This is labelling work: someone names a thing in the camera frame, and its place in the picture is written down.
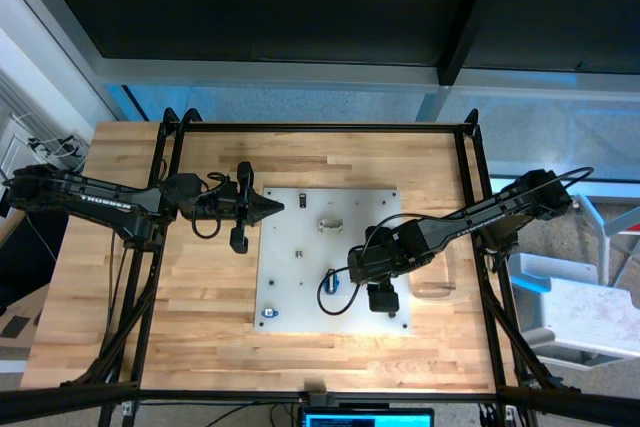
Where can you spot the white step stool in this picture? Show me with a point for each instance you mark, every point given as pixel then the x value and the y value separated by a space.
pixel 590 307

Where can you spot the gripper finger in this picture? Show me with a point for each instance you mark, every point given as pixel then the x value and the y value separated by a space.
pixel 262 202
pixel 261 212

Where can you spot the laptop screen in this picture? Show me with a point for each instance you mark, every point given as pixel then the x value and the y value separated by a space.
pixel 365 419

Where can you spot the grey rectangular connector housing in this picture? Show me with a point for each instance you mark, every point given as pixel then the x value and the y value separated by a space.
pixel 331 225

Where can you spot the cardboard sheet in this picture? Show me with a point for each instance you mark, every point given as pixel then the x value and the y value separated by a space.
pixel 25 304

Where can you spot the black aluminium frame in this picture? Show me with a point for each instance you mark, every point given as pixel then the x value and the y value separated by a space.
pixel 320 128

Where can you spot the blue cube mount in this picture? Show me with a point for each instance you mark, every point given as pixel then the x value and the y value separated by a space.
pixel 262 313

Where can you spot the white taskboard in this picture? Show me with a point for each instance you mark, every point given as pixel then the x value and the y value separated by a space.
pixel 300 227

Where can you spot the white metal trolley frame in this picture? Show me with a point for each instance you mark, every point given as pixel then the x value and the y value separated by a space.
pixel 603 257

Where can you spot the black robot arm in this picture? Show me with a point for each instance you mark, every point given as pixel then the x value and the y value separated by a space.
pixel 100 199
pixel 465 222

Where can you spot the clear plastic tub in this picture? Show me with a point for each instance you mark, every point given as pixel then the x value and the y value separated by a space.
pixel 435 277

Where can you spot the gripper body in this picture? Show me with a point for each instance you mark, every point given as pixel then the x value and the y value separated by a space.
pixel 242 197
pixel 384 298

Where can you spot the black camera bracket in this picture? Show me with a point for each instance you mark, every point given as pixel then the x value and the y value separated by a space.
pixel 315 394

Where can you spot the blue connector mount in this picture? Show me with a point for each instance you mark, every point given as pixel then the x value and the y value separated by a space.
pixel 325 290

